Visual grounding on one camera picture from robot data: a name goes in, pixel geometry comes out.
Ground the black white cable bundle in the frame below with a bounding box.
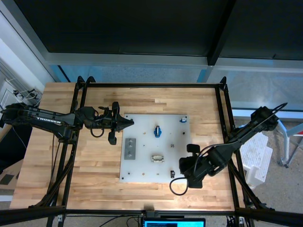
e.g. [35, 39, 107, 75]
[11, 88, 41, 101]

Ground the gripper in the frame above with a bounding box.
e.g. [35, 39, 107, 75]
[186, 144, 209, 189]
[94, 101, 135, 145]

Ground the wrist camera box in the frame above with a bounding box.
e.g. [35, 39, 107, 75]
[178, 157, 190, 175]

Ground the grey metal stand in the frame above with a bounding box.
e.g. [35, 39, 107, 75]
[272, 117, 303, 169]

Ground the black right elbow cable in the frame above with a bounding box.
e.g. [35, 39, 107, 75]
[266, 102, 289, 119]

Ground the blue-edged laptop screen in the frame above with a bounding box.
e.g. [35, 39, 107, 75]
[141, 217, 206, 227]

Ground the beige multi-pin connector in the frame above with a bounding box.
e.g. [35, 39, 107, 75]
[151, 154, 165, 164]

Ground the blue round socket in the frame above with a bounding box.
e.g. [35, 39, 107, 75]
[152, 125, 163, 138]

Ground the brown cardboard box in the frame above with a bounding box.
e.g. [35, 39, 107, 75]
[0, 158, 24, 201]

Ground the black table-level camera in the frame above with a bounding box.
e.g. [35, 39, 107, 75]
[144, 206, 159, 218]

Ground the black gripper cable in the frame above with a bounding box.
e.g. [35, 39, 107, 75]
[169, 177, 190, 196]
[90, 127, 105, 138]

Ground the black metal frame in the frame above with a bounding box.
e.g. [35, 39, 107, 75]
[0, 75, 303, 227]

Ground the grey metal plate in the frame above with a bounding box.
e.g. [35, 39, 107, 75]
[123, 137, 137, 161]

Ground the white taskboard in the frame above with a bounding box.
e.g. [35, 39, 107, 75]
[119, 113, 195, 183]

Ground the white styrofoam block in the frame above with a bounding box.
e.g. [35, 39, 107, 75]
[239, 133, 273, 191]

